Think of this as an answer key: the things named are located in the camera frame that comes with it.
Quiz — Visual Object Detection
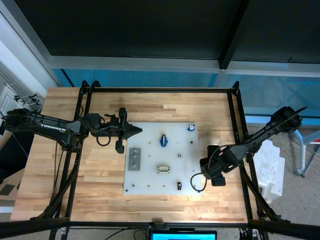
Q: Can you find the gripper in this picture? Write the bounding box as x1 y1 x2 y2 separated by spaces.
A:
100 107 143 154
199 144 227 187

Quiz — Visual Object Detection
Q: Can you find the white taskboard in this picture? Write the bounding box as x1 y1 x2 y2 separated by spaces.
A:
122 121 203 196

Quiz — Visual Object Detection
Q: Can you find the grey connector socket housing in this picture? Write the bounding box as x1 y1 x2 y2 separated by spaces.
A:
156 164 172 175

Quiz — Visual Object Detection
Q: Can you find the grey metal plate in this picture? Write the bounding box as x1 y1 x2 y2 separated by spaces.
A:
127 147 142 172

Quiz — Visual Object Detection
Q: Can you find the blue clamp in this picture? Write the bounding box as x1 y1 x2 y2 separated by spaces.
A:
158 134 169 148

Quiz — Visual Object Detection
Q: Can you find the white foam block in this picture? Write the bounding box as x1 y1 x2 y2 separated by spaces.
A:
252 139 286 205

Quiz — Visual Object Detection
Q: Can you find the laptop screen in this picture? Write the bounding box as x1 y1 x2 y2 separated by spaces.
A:
149 229 218 240

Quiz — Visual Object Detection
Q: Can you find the silver metal stand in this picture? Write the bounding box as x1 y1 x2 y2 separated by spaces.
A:
289 124 320 179

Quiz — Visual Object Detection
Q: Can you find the cardboard box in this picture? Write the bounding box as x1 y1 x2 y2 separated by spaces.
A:
0 167 26 201

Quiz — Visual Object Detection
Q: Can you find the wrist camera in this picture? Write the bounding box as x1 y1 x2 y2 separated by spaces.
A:
104 118 119 133
199 155 213 177

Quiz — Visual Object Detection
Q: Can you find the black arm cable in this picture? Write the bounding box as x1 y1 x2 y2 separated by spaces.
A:
190 171 208 194
95 134 112 147

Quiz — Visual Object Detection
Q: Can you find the black table frame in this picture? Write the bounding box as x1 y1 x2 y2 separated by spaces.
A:
0 79 320 240

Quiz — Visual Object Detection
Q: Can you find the black table camera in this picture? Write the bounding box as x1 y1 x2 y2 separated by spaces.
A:
151 217 168 230

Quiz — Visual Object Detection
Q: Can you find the tangled cable bundle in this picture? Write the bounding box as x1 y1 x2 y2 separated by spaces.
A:
13 92 43 107

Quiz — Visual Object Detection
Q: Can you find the black wall column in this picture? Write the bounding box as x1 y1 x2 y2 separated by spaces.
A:
218 0 250 70

